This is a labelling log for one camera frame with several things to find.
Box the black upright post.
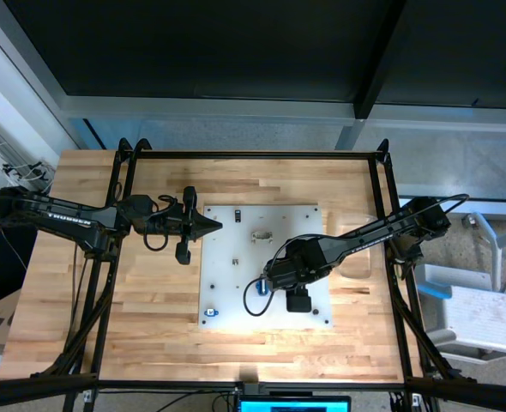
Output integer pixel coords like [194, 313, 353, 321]
[353, 0, 408, 120]

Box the white step stool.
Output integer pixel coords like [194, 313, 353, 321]
[415, 205, 506, 366]

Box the black table frame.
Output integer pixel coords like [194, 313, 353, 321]
[0, 136, 506, 412]

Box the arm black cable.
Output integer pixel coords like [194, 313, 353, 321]
[143, 195, 177, 252]
[243, 257, 282, 318]

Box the black and white cable bundle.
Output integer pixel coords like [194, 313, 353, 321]
[0, 161, 52, 185]

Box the clear plastic tub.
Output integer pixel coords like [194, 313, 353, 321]
[335, 213, 373, 280]

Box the small black camera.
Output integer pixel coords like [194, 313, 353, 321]
[239, 373, 266, 395]

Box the laptop screen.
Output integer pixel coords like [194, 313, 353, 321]
[234, 394, 352, 412]

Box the white board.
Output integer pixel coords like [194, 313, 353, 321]
[198, 204, 335, 330]

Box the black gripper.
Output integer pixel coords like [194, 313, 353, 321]
[263, 257, 313, 314]
[156, 185, 223, 266]

